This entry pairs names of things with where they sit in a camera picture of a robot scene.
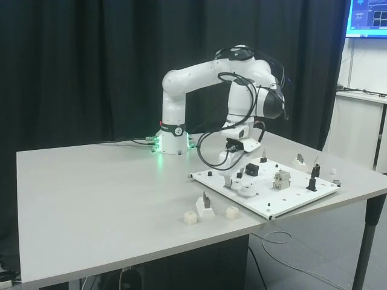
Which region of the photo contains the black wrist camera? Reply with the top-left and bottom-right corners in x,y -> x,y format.
226,138 -> 245,151

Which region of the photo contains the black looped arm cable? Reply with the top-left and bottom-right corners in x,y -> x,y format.
195,71 -> 264,175

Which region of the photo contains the blue screen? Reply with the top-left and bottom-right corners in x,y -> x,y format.
344,0 -> 387,39

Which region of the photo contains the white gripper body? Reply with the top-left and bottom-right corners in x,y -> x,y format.
218,149 -> 247,179

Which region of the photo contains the black base cable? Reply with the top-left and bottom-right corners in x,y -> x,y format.
98,136 -> 160,147

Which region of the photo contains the grey floor cable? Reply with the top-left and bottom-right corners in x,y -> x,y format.
247,230 -> 304,290

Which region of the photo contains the black plug with short cable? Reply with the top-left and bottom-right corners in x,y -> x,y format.
310,156 -> 322,182

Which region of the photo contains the white wedge peg holder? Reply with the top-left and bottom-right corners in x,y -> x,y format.
195,196 -> 216,218

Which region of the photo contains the flat white mounting plate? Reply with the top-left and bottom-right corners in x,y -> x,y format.
240,139 -> 262,153

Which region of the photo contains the black curtain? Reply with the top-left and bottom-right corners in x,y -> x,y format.
0,0 -> 353,274

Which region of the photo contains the black cable bundle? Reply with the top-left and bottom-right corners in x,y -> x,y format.
217,44 -> 291,122

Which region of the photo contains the small white sensor box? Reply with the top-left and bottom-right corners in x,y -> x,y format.
221,126 -> 250,141

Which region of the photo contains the white task board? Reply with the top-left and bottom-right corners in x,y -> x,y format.
187,156 -> 340,222

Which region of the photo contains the white large gear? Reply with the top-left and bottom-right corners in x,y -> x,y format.
237,185 -> 256,199

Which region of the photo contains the white cabinet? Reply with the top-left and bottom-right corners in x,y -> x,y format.
327,89 -> 387,175

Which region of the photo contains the grey table leg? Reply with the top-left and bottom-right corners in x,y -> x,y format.
364,193 -> 387,290

